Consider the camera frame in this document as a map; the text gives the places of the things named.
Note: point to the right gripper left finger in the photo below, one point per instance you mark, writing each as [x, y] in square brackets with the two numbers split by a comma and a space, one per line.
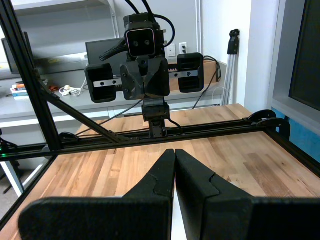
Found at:
[100, 217]

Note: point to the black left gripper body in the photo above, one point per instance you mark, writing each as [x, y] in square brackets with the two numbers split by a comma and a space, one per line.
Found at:
[101, 75]

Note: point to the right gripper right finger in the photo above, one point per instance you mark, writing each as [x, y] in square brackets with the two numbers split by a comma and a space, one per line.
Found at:
[250, 220]

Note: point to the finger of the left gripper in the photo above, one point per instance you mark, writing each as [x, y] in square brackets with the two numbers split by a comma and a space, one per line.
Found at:
[157, 80]
[132, 82]

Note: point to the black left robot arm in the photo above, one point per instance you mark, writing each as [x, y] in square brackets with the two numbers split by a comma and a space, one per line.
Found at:
[155, 112]

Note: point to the dark computer monitor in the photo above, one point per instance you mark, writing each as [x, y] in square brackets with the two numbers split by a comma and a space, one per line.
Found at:
[95, 57]
[10, 55]

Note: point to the grey desk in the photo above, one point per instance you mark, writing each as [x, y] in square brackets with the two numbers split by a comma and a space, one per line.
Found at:
[80, 102]

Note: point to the small orange object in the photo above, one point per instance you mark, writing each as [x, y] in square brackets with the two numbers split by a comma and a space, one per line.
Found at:
[53, 89]

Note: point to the brown cardboard box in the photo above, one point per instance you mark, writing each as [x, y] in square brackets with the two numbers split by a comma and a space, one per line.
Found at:
[210, 72]

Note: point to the white task board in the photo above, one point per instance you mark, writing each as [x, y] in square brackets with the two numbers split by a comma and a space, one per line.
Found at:
[178, 225]

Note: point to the stack of books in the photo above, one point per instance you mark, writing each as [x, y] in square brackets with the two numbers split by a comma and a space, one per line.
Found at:
[18, 91]

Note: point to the white tripod stand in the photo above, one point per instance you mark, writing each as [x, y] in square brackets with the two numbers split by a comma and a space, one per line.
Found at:
[233, 42]

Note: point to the white wall outlet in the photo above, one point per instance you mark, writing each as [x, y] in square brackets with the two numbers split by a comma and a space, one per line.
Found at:
[171, 50]
[183, 47]

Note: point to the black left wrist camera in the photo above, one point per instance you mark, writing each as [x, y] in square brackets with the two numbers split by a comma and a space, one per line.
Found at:
[140, 42]

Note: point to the black aluminium frame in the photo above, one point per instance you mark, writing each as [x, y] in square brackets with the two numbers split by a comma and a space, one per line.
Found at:
[35, 87]

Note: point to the white wall shelf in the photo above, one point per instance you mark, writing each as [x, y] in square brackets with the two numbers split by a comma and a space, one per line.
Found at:
[62, 10]

